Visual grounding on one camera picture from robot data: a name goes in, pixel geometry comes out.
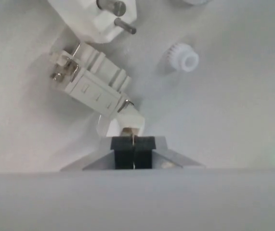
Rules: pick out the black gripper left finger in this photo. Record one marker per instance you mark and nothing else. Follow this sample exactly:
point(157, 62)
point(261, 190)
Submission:
point(122, 154)

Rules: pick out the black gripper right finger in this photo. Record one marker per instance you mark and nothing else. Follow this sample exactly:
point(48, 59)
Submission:
point(145, 154)

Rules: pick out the white Ethernet plug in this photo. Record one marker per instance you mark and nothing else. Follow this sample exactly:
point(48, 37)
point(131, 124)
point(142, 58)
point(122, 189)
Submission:
point(131, 120)

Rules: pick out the beige Ethernet socket housing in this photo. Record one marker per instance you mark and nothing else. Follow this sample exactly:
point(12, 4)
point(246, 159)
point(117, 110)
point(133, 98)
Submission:
point(94, 84)

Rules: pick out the white small gear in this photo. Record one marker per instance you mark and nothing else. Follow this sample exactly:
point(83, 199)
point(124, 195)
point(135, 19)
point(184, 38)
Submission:
point(185, 60)

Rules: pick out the thin metal round peg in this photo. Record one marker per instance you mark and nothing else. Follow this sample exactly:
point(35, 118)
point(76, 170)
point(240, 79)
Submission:
point(126, 26)

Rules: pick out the white peg holder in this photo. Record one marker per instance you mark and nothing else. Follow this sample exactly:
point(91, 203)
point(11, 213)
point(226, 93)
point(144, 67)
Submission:
point(89, 26)

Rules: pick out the thick metal round peg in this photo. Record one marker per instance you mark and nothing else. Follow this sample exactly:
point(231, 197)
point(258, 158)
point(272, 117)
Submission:
point(114, 7)

